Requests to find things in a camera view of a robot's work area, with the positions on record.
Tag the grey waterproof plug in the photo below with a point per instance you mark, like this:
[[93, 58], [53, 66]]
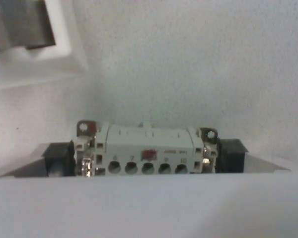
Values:
[[149, 148]]

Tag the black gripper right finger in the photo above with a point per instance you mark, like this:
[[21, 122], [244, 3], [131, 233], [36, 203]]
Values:
[[232, 153]]

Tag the white square peg holder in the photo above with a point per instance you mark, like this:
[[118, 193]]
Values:
[[64, 37]]

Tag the large metal square peg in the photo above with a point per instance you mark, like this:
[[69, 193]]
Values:
[[22, 24]]

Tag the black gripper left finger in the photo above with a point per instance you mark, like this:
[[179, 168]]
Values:
[[59, 158]]

